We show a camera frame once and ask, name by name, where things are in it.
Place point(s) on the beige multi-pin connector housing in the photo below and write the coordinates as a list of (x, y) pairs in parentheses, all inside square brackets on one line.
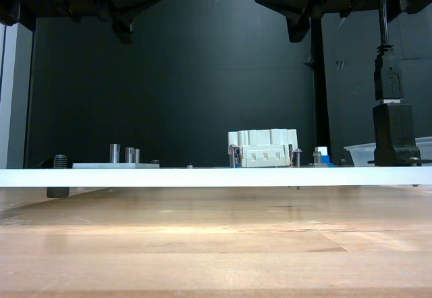
[(263, 142)]

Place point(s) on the silver connector screw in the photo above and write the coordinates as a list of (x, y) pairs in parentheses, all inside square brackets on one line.
[(297, 157)]

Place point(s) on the small blue white connector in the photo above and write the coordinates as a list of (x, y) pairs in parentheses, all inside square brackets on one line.
[(324, 160)]

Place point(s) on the black USB socket housing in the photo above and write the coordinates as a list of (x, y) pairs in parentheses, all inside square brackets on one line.
[(393, 132)]

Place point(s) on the large blue connector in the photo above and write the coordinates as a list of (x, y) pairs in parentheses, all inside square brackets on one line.
[(238, 165)]

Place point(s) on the tall silver metal peg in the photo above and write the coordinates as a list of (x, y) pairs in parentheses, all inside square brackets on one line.
[(114, 152)]

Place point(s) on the short silver metal peg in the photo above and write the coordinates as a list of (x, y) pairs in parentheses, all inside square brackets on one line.
[(137, 156), (129, 155)]

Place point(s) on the small silver metal socket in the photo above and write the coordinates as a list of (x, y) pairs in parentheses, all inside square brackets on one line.
[(316, 159)]

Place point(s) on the grey metal plate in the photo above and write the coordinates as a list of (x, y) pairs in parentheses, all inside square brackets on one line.
[(101, 165)]

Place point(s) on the clear plastic tub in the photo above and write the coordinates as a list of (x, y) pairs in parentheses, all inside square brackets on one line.
[(361, 154)]

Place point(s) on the large black standoff bolt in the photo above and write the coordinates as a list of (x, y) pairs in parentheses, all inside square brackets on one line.
[(60, 161)]

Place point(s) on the white task board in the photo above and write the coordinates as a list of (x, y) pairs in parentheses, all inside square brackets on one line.
[(202, 178)]

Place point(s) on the black wall post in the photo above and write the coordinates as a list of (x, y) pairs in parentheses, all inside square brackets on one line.
[(320, 92)]

